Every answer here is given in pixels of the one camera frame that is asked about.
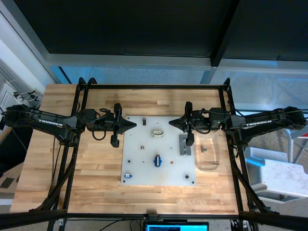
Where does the white taskboard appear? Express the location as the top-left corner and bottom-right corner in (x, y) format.
(120, 115), (197, 186)

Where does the black table-level camera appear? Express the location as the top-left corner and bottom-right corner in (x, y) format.
(146, 208), (158, 221)

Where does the grey metal peg plate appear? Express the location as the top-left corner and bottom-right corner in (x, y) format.
(179, 134), (193, 156)

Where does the black aluminium frame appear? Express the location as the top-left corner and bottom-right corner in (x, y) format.
(0, 77), (281, 231)

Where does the clear plastic tub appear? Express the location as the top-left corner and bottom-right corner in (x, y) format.
(195, 134), (223, 173)

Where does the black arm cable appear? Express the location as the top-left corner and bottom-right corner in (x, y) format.
(191, 108), (212, 133)
(92, 108), (109, 141)

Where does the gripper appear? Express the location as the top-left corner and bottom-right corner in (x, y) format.
(168, 102), (210, 147)
(97, 103), (137, 148)

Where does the brown cardboard sheet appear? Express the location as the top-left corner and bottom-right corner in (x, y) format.
(0, 162), (25, 193)

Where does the blue connector mount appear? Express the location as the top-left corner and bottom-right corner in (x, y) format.
(152, 155), (163, 168)

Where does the white step stool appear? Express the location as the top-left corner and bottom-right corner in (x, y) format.
(244, 146), (308, 205)

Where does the laptop screen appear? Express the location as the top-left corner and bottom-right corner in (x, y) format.
(143, 221), (209, 231)

